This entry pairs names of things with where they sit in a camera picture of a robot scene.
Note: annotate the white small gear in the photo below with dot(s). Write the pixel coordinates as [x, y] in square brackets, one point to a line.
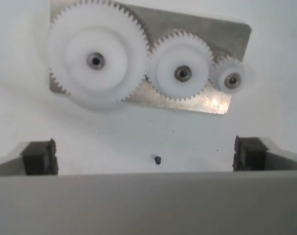
[230, 89]

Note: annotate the white medium gear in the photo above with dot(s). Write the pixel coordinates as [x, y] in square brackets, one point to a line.
[168, 88]

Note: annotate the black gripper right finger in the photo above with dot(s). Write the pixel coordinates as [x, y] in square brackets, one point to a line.
[249, 156]

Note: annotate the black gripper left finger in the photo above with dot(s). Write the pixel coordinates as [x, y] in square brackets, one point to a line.
[39, 159]

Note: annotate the white large gear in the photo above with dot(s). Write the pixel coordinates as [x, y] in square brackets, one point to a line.
[72, 80]

